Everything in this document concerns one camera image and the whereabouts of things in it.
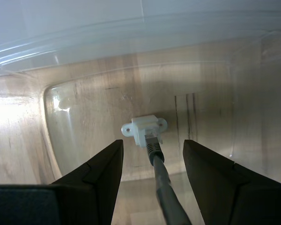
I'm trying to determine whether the white RJ45 connector housing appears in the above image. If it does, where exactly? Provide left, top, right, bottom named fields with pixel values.
left=121, top=114, right=167, bottom=148

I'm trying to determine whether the clear plastic tub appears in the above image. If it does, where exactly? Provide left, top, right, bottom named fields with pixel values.
left=0, top=0, right=281, bottom=225

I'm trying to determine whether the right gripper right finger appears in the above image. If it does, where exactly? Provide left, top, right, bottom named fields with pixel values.
left=183, top=139, right=281, bottom=225

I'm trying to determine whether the grey RJ45 cable with plug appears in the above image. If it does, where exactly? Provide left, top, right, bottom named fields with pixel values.
left=144, top=135, right=192, bottom=225

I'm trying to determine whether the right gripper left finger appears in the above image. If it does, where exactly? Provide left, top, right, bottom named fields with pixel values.
left=0, top=139, right=124, bottom=225

